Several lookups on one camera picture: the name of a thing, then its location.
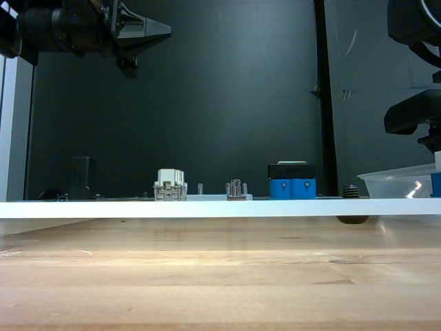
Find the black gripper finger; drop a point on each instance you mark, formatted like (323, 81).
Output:
(138, 25)
(138, 46)

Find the white and blue connector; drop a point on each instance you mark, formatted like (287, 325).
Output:
(437, 184)

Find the clear plastic tub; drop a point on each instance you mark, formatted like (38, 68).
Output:
(389, 188)

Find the black M12 threaded stud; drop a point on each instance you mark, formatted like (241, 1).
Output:
(349, 192)

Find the black clamp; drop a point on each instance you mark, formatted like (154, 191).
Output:
(84, 172)

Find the blue block with black cap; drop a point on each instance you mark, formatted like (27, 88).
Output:
(293, 188)

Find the grey connector housing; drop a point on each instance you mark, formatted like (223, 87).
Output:
(170, 186)

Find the metal pin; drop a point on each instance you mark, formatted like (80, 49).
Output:
(245, 189)
(227, 189)
(200, 189)

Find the small metal socket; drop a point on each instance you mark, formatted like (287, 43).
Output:
(236, 189)

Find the white board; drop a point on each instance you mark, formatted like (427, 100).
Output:
(206, 208)

